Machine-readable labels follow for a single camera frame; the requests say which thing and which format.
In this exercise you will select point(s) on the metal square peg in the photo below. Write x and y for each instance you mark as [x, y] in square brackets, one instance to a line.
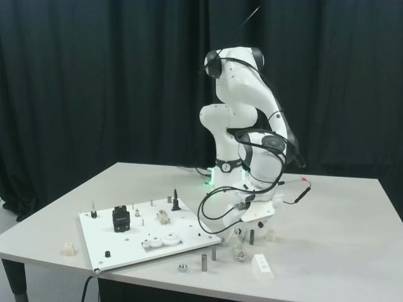
[213, 253]

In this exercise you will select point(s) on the black curtain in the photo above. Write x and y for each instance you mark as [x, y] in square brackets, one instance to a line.
[94, 78]

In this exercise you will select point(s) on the black USB plug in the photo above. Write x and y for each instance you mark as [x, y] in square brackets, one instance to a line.
[175, 206]

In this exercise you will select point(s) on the white small gear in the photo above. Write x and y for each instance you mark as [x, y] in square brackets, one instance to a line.
[146, 244]

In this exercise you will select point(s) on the small white cube holder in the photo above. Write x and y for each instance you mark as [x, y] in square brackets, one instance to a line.
[69, 248]
[271, 235]

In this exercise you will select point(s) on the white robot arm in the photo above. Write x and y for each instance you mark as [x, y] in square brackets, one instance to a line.
[239, 94]

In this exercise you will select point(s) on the black table leg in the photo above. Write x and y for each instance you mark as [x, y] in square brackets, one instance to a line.
[14, 280]

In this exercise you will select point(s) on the white task board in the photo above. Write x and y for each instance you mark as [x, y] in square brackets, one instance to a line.
[94, 239]

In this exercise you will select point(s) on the white large gear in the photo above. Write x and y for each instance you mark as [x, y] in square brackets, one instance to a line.
[172, 239]

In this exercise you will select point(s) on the thin metal peg black base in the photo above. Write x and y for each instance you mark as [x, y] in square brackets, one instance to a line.
[93, 214]

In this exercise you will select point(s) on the black D-SUB plug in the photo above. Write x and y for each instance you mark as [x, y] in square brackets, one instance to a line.
[121, 220]

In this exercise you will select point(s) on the small black round plug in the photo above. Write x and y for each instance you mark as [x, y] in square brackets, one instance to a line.
[108, 253]

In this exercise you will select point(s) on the metal hex nut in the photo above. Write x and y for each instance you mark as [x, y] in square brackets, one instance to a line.
[181, 268]

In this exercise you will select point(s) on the white medium gear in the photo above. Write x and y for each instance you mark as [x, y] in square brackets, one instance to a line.
[155, 242]

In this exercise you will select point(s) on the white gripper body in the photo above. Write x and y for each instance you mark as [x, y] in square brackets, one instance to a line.
[231, 223]

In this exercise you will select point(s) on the dark metal peg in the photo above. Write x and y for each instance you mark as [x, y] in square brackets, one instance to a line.
[252, 237]

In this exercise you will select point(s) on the metal round peg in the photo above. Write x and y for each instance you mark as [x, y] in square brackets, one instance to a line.
[203, 262]

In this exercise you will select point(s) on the thin black rod red tag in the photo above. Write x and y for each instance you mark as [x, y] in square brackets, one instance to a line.
[303, 195]

